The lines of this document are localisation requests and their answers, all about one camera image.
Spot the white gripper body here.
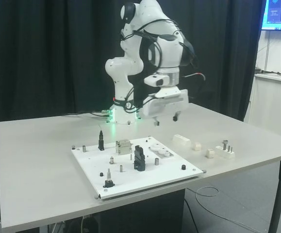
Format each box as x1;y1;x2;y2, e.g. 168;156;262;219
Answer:
140;89;189;119

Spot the white peg holder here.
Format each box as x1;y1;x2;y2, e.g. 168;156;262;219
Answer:
214;145;236;160

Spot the long white holder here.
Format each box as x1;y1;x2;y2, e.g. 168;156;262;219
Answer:
172;133;192;148

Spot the beige waterproof plug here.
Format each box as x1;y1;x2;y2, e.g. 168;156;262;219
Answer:
115;139;133;155

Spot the black D-SUB plug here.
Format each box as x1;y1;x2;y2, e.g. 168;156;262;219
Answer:
132;145;147;172

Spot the white task board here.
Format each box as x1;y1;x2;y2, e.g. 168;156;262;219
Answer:
71;136;207;201

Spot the silver plug with black base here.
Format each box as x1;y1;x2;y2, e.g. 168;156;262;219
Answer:
102;168;116;189

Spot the white cabinet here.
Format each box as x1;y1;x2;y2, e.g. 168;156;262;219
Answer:
248;71;281;141

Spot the black curtain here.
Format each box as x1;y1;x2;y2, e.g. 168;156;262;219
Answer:
0;0;269;212

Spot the black table leg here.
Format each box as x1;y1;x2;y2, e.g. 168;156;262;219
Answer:
268;157;281;233

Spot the flat white mount plate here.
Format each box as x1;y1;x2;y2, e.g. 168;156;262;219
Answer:
154;86;182;99

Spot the silver flange ring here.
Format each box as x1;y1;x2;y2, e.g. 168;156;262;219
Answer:
165;71;180;87

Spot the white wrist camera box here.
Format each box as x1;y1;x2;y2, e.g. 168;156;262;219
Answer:
144;74;170;87

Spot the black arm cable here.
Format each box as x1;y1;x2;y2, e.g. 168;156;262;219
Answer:
119;20;197;115

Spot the black plug with thin cable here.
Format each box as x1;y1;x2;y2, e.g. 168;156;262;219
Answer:
97;125;106;151

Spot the black base cable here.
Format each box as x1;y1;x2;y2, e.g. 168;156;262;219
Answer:
68;110;113;118

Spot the grey floor cable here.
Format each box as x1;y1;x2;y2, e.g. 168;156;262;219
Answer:
183;186;220;233

